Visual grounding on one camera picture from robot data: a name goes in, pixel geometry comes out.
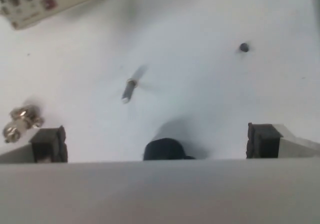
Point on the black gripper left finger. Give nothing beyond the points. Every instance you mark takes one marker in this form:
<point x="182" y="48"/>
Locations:
<point x="47" y="144"/>

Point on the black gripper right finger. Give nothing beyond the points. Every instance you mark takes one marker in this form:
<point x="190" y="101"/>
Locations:
<point x="262" y="144"/>

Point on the thin metal pin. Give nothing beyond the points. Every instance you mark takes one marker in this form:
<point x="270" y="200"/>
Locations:
<point x="128" y="91"/>

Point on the black connector block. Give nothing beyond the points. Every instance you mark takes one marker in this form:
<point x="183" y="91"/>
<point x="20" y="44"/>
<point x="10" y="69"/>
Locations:
<point x="165" y="150"/>

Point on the small black round stud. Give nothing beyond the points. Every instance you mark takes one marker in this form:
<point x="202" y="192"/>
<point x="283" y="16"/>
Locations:
<point x="243" y="47"/>

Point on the beige multi-pin connector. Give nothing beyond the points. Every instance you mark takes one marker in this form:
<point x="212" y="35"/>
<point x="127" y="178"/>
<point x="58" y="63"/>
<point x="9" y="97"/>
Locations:
<point x="50" y="1"/>

